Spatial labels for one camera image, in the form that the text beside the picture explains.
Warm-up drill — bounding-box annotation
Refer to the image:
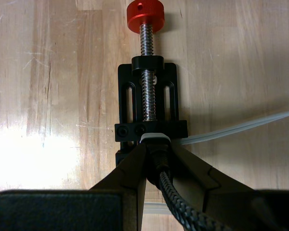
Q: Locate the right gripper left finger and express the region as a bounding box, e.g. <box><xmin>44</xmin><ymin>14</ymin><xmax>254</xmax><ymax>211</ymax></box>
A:
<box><xmin>0</xmin><ymin>142</ymin><xmax>148</xmax><ymax>231</ymax></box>

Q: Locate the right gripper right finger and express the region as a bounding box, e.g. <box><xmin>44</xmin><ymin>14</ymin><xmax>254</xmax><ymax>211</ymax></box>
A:
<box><xmin>169</xmin><ymin>141</ymin><xmax>289</xmax><ymax>231</ymax></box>

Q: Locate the black plug with braided cable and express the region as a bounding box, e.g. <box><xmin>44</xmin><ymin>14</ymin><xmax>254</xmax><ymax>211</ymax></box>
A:
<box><xmin>145</xmin><ymin>141</ymin><xmax>232</xmax><ymax>231</ymax></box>

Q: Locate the black clamp with red knob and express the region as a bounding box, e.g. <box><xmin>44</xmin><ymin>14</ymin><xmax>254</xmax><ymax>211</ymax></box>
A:
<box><xmin>114</xmin><ymin>0</ymin><xmax>189</xmax><ymax>169</ymax></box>

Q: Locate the white flat power cable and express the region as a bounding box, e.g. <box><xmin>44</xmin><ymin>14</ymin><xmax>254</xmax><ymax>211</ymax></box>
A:
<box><xmin>180</xmin><ymin>109</ymin><xmax>289</xmax><ymax>145</ymax></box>

